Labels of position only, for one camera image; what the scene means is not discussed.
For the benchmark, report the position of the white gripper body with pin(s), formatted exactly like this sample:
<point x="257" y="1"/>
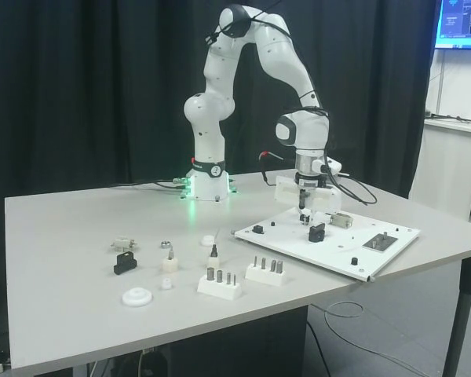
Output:
<point x="326" y="198"/>

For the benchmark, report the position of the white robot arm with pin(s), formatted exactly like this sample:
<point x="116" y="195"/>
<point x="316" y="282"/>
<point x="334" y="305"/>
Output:
<point x="216" y="78"/>

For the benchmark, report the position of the white task board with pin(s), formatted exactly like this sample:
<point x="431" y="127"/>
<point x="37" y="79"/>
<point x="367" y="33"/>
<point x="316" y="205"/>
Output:
<point x="337" y="251"/>

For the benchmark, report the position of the large metal square peg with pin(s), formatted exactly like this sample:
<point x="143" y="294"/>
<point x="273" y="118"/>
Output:
<point x="280" y="267"/>

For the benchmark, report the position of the medium metal square peg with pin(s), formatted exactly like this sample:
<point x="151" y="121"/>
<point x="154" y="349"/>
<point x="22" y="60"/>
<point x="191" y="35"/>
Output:
<point x="274" y="266"/>

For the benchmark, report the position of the small metal square peg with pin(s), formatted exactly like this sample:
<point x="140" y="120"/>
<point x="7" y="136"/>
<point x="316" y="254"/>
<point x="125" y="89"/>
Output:
<point x="263" y="263"/>

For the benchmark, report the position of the white square peg holder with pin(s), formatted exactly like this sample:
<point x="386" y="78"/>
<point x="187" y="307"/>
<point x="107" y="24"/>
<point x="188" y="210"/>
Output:
<point x="265" y="278"/>

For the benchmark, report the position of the black Ethernet plug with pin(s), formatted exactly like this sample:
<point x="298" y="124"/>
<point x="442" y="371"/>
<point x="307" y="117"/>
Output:
<point x="213" y="250"/>

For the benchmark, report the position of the medium metal round peg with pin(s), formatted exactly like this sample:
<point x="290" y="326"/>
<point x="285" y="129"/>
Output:
<point x="220" y="276"/>

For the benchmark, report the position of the large metal round peg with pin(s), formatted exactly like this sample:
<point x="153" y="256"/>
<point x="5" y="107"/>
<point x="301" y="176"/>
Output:
<point x="210" y="274"/>

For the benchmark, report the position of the white round peg holder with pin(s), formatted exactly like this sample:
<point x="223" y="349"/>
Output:
<point x="219" y="290"/>

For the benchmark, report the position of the white cabinet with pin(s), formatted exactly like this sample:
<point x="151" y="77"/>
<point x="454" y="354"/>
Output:
<point x="451" y="169"/>

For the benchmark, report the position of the metal USB plug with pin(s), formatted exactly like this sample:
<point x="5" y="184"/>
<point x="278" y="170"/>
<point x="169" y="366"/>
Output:
<point x="171" y="253"/>

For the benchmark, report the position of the white USB plug holder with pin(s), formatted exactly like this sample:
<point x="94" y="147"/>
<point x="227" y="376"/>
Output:
<point x="170" y="265"/>

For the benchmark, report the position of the black cabinet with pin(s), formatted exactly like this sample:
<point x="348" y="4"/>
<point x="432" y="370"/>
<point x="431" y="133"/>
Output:
<point x="239" y="345"/>

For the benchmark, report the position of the grey waterproof plug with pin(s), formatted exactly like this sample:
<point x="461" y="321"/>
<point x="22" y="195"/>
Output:
<point x="122" y="244"/>

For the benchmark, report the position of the black table leg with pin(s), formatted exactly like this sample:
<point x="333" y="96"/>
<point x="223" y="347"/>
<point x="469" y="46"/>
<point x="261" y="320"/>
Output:
<point x="465" y="314"/>

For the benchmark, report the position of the black D-SUB plug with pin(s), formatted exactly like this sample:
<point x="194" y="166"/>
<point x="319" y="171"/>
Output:
<point x="124" y="264"/>

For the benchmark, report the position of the white large gear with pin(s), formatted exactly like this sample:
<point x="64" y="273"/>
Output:
<point x="137" y="300"/>

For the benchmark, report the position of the blue screen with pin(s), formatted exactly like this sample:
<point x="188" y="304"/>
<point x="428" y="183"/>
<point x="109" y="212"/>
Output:
<point x="461" y="23"/>

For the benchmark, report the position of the black curtain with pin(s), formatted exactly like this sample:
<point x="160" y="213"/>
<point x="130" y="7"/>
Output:
<point x="82" y="98"/>

